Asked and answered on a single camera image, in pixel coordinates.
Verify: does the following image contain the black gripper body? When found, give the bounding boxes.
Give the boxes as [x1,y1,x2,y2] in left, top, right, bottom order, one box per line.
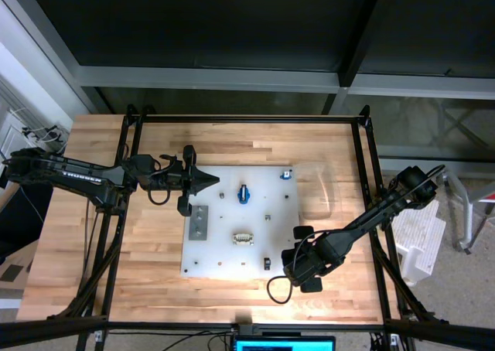
[166,145,199,218]
[292,224,330,295]

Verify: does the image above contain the aluminium bar holder block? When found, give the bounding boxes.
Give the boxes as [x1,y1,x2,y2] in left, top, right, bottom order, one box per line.
[187,204,210,241]

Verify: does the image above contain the white taskboard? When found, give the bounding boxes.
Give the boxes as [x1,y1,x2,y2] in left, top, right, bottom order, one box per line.
[180,165,301,281]

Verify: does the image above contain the blue round connector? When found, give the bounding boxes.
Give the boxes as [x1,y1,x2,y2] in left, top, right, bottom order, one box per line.
[235,184,252,206]

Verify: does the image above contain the beige connector housing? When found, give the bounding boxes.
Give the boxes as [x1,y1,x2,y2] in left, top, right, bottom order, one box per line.
[232,232,256,248]

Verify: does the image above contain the clear plastic tub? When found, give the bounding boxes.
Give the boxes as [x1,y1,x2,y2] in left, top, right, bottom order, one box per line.
[295,162,338,221]

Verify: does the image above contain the screen with blue edge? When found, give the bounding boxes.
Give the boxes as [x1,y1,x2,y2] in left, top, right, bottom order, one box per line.
[230,335,337,351]

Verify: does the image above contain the white plastic step stool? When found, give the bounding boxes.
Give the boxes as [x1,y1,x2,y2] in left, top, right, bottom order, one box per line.
[389,198,447,288]

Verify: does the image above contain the black box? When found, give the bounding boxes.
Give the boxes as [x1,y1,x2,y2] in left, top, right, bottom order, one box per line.
[0,179,54,268]

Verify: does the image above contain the flat cardboard box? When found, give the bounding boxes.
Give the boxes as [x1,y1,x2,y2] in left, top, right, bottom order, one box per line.
[0,237,40,291]

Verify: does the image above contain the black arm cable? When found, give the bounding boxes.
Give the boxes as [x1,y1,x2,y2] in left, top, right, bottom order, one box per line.
[145,154,174,206]
[266,229,328,305]

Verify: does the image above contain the black metal frame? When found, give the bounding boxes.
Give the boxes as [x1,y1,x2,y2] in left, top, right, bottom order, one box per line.
[0,103,495,351]

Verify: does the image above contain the grey metal window frame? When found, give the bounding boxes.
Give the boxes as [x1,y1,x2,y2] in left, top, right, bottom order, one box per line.
[0,0,495,170]

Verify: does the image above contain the white cables on floor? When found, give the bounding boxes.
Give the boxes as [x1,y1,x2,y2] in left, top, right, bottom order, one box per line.
[17,124,67,146]

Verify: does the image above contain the chair with silver frame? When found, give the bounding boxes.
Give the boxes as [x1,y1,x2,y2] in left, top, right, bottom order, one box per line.
[439,165,495,256]

